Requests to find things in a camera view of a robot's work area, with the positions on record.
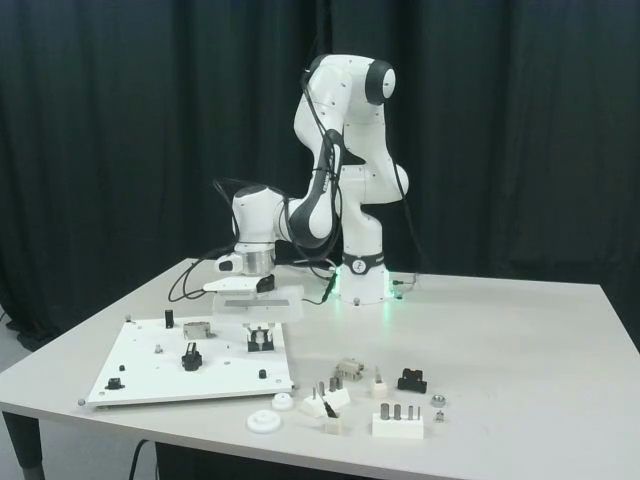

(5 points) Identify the white box with dark window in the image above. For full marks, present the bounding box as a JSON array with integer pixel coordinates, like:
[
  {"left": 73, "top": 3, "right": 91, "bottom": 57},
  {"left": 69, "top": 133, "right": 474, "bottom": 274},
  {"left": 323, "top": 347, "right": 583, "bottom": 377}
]
[{"left": 214, "top": 253, "right": 242, "bottom": 275}]

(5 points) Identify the black looped wrist cable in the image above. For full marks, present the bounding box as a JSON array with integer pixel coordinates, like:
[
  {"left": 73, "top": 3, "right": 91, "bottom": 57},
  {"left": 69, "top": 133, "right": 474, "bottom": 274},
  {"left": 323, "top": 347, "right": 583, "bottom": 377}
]
[{"left": 167, "top": 255, "right": 236, "bottom": 305}]

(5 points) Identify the black floor cable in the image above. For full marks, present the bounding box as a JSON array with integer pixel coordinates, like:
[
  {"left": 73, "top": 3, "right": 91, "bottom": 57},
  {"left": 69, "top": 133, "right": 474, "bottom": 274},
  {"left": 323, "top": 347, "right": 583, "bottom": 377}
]
[{"left": 129, "top": 438, "right": 154, "bottom": 480}]

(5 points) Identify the black D-SUB plug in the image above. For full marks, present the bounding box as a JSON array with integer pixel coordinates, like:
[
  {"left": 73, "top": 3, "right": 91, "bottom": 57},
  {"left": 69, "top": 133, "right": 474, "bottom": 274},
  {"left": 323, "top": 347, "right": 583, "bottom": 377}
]
[{"left": 396, "top": 367, "right": 429, "bottom": 394}]

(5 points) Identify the white square peg holder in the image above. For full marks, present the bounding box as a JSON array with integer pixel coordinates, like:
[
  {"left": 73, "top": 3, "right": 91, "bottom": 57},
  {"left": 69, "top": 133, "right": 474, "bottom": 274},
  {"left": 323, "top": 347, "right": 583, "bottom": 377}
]
[{"left": 298, "top": 388, "right": 351, "bottom": 418}]

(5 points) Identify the black curtain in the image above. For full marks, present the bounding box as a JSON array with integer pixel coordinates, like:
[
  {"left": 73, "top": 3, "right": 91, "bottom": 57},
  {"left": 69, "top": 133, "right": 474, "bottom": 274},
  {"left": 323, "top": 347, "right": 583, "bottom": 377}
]
[{"left": 0, "top": 0, "right": 640, "bottom": 361}]

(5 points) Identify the white round peg holder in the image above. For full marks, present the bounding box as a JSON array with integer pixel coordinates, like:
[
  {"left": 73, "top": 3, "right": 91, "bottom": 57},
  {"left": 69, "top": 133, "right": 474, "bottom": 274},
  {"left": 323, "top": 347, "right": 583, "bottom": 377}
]
[{"left": 370, "top": 411, "right": 426, "bottom": 442}]

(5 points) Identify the flat white mount plate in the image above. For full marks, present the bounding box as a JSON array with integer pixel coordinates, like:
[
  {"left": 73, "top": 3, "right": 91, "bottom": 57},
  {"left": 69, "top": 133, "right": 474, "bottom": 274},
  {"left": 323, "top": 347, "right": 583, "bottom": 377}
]
[{"left": 201, "top": 278, "right": 257, "bottom": 295}]

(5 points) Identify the dark table leg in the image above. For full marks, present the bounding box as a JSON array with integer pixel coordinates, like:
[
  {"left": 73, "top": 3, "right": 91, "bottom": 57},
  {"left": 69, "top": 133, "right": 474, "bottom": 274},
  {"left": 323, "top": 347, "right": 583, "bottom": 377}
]
[{"left": 1, "top": 411, "right": 42, "bottom": 480}]

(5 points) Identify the white large gear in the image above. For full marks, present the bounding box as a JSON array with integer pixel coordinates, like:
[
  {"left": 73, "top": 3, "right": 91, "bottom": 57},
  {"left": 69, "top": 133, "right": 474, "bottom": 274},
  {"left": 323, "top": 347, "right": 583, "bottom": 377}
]
[{"left": 245, "top": 408, "right": 285, "bottom": 434}]

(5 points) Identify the grey beige connector plug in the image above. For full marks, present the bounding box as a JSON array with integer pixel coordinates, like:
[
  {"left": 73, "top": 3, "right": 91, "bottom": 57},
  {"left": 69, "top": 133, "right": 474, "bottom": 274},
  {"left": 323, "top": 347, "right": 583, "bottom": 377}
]
[{"left": 335, "top": 356, "right": 365, "bottom": 384}]

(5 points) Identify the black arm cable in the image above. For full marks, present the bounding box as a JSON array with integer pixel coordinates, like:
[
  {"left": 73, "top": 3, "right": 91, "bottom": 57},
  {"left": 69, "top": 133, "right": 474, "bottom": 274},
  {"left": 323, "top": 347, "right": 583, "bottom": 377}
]
[{"left": 298, "top": 68, "right": 352, "bottom": 264}]

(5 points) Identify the white task board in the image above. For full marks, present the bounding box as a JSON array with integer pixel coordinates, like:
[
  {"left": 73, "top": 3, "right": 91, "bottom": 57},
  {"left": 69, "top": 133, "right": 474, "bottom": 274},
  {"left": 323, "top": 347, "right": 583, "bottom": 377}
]
[{"left": 76, "top": 313, "right": 296, "bottom": 413}]

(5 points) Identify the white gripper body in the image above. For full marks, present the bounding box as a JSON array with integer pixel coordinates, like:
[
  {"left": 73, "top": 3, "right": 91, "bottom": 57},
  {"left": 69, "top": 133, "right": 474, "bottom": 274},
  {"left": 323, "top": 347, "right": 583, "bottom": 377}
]
[{"left": 211, "top": 286, "right": 306, "bottom": 324}]

